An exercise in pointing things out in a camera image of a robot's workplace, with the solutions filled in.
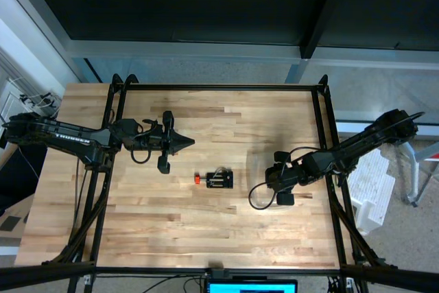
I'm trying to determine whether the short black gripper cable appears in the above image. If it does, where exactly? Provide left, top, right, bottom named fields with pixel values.
left=248, top=183, right=279, bottom=211

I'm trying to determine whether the grey metal stand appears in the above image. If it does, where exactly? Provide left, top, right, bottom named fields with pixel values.
left=387, top=134, right=439, bottom=208

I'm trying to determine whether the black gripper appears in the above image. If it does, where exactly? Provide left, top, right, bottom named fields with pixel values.
left=147, top=110, right=195, bottom=175
left=265, top=150, right=301, bottom=206

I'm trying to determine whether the laptop screen with blue edge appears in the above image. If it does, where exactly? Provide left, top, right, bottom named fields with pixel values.
left=204, top=279, right=298, bottom=293

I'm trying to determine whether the white power strip with plugs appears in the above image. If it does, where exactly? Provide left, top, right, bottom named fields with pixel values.
left=19, top=92, right=61, bottom=115

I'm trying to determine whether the black clamp with red knob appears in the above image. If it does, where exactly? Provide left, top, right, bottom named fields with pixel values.
left=194, top=168, right=235, bottom=190

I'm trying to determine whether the black aluminium table frame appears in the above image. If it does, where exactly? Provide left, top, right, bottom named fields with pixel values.
left=0, top=73, right=439, bottom=293

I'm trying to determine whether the black table edge camera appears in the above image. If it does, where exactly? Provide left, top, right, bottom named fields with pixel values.
left=205, top=261, right=231, bottom=279

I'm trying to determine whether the white ribbed foam block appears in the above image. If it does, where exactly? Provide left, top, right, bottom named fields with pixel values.
left=346, top=150, right=399, bottom=237

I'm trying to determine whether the long black arm cable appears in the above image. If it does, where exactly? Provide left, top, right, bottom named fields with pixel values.
left=289, top=146, right=325, bottom=163

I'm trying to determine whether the brown cardboard box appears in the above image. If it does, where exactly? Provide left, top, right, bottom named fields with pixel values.
left=0, top=193, right=35, bottom=239

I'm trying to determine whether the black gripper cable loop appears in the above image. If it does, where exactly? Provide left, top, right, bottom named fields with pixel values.
left=130, top=147, right=152, bottom=165

